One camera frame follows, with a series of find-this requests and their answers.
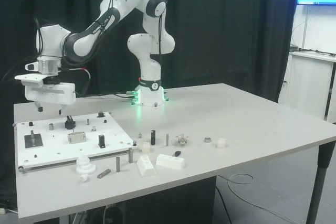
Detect white medium gear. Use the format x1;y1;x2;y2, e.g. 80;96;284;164
77;159;92;170

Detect black table leg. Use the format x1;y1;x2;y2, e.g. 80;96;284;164
307;142;333;224

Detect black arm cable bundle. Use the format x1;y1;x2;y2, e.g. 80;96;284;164
1;0;169;96

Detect black base cables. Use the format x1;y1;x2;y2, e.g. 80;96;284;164
113;90;139;101

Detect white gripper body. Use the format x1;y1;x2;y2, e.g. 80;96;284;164
25;81;76;104

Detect grey floor cable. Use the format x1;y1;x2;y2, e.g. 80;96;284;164
227;173;310;224

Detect white peg holder block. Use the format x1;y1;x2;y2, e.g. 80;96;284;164
136;155;158;177
155;153;186;170

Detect black curtain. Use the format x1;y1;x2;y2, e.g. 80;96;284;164
0;0;301;210

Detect white task board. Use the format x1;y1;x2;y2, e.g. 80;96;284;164
12;108;139;175

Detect white cabinet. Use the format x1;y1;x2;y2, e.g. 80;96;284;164
278;49;336;124

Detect black floor cable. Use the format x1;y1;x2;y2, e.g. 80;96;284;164
215;187;232;224

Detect thin black cable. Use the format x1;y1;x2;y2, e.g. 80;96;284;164
288;46;336;57

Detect white large gear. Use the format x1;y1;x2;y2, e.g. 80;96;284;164
76;166;97;178

